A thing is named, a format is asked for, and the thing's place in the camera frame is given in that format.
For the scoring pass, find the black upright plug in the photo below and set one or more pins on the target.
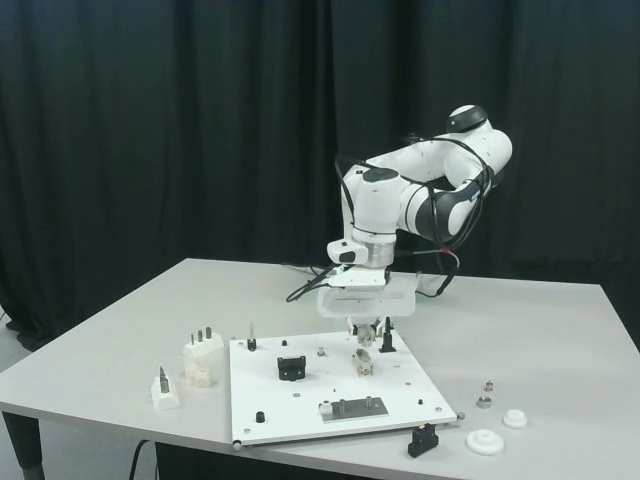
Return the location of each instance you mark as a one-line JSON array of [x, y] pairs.
[[388, 344]]

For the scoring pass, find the flat white mounting plate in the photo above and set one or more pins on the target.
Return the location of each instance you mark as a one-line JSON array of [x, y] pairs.
[[360, 279]]

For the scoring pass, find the white small gear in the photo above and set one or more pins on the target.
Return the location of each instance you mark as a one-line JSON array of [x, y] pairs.
[[326, 409]]

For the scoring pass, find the black curtain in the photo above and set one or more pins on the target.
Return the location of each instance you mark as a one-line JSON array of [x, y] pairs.
[[150, 125]]

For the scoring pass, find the grey waterproof plug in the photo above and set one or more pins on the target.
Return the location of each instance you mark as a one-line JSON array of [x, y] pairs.
[[364, 337]]

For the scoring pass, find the white large gear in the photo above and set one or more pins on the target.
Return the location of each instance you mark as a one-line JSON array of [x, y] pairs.
[[484, 442]]

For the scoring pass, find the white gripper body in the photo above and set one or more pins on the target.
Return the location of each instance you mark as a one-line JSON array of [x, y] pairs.
[[365, 302]]

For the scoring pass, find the metal bolt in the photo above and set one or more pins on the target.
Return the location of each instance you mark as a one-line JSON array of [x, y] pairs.
[[484, 401]]

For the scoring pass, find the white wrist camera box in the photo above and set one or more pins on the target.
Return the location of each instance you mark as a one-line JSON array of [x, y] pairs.
[[345, 252]]

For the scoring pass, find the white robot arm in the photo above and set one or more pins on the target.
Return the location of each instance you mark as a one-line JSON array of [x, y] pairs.
[[450, 150]]

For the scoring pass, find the black D-SUB plug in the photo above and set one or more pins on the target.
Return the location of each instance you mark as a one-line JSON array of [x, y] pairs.
[[290, 370]]

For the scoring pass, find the dark grey table leg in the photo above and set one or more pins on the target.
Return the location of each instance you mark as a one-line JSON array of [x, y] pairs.
[[22, 450]]

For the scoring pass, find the white square peg holder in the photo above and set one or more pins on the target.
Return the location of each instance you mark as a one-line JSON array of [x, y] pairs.
[[202, 348]]

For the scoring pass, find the white task board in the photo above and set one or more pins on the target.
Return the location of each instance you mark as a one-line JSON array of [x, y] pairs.
[[310, 390]]

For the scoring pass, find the white medium gear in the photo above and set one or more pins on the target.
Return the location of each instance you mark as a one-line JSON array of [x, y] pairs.
[[515, 419]]

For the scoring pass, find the white round peg holder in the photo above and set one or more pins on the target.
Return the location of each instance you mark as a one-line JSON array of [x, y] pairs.
[[165, 400]]

